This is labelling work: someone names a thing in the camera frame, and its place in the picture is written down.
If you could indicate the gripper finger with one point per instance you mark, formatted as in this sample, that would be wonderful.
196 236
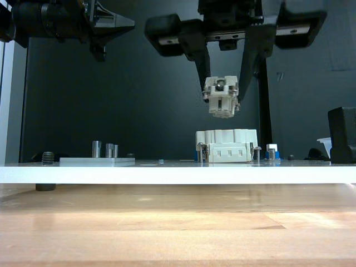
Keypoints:
198 55
122 25
256 55

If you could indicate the grey HAN10E connector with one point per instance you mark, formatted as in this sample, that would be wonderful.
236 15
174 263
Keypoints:
221 105

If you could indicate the grey HAN10E hub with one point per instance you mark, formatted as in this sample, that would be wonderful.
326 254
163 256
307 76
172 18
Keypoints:
225 155

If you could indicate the small blue white block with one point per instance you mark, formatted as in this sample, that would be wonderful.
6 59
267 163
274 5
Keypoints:
272 146

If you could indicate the small silver flanged socket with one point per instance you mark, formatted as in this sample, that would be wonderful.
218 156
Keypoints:
272 154

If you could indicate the small black board screw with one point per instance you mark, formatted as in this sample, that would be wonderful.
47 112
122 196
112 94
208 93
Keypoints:
291 157

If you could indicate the clear plastic tub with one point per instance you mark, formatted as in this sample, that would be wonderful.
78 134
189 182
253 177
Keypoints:
324 142

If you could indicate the black clip block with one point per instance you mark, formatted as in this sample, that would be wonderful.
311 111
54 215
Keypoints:
343 136

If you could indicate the white plastic board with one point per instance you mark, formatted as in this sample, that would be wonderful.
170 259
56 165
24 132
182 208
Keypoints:
178 175

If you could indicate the dark threaded board screw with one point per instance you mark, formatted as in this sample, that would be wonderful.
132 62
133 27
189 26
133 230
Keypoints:
48 159

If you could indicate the grey metal plate with pegs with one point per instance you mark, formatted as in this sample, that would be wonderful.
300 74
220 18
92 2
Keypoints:
83 162

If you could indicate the black aluminium frame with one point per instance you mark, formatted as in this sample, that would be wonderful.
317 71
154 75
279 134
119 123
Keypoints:
265 125

